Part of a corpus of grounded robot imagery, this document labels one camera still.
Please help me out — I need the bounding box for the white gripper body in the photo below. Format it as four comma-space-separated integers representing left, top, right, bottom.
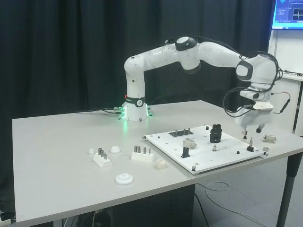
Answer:
236, 108, 273, 130

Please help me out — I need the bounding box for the white task board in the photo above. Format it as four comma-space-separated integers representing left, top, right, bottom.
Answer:
143, 124, 270, 176

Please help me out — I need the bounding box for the black table leg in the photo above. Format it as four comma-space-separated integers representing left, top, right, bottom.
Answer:
276, 155, 300, 227

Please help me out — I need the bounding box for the cream plastic plug holder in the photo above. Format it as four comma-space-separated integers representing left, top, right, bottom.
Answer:
154, 158, 167, 170

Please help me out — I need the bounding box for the white square peg holder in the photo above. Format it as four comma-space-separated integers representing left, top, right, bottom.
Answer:
131, 151, 155, 164

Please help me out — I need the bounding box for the blue screen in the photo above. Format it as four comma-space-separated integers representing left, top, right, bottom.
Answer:
271, 0, 303, 31

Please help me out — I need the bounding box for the white large gear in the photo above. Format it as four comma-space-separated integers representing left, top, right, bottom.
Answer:
115, 173, 134, 185

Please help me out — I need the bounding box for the white round peg holder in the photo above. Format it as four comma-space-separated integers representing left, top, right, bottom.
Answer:
92, 152, 113, 169

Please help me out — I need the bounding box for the black curtain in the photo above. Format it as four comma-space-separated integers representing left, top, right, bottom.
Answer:
0, 0, 277, 213

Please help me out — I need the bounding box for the thin black rod on wire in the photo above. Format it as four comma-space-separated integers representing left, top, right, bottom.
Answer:
272, 91, 292, 114

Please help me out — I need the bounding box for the grey floor cable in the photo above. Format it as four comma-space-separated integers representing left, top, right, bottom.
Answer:
196, 181, 279, 227

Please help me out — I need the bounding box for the black base cable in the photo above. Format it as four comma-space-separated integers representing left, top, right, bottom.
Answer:
75, 107, 125, 117

